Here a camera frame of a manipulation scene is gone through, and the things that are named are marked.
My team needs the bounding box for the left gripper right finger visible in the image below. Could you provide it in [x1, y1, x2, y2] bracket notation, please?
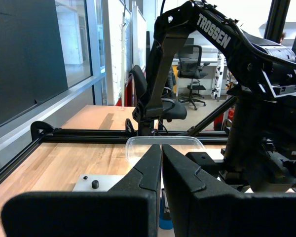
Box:
[162, 144, 296, 237]

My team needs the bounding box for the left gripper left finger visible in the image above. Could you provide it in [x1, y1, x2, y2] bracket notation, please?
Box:
[1, 144, 162, 237]

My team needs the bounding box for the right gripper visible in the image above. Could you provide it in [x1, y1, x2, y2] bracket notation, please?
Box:
[185, 151, 296, 194]

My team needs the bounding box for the white task board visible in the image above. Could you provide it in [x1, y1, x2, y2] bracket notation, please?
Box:
[72, 174, 252, 194]

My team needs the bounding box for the blue socket block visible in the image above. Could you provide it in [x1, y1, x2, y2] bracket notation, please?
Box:
[158, 189, 174, 230]

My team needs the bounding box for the clear plastic container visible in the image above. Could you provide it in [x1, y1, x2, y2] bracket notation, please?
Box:
[125, 135, 205, 165]

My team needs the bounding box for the wooden desk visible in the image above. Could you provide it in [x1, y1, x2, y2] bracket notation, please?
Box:
[61, 105, 139, 131]

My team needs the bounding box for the black office chair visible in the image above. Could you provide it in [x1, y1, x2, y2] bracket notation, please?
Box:
[176, 44, 211, 111]
[130, 64, 188, 123]

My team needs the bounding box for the black frame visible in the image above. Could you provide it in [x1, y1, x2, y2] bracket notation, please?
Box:
[0, 0, 293, 195]

